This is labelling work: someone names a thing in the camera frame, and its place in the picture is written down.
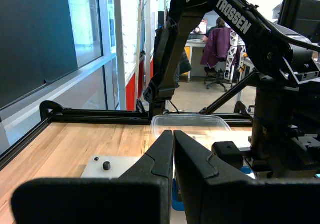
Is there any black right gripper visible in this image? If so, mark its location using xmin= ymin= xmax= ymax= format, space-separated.
xmin=211 ymin=133 xmax=320 ymax=181

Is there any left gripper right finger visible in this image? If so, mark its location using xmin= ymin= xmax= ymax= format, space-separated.
xmin=174 ymin=130 xmax=320 ymax=224

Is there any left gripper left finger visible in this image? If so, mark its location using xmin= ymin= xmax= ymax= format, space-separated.
xmin=10 ymin=130 xmax=175 ymax=224

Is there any clear plastic tub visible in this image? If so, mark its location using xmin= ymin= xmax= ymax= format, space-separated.
xmin=150 ymin=114 xmax=232 ymax=145

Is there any black office chair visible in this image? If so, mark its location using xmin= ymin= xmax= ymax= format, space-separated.
xmin=203 ymin=58 xmax=235 ymax=92

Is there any white lattice structure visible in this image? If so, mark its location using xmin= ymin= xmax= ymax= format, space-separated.
xmin=224 ymin=28 xmax=249 ymax=80

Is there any purple jacket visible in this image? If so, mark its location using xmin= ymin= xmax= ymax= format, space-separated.
xmin=199 ymin=27 xmax=242 ymax=68

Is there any person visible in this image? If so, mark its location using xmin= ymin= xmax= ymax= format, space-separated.
xmin=202 ymin=16 xmax=232 ymax=43

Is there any black metal frame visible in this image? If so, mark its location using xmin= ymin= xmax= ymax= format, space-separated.
xmin=0 ymin=0 xmax=320 ymax=171

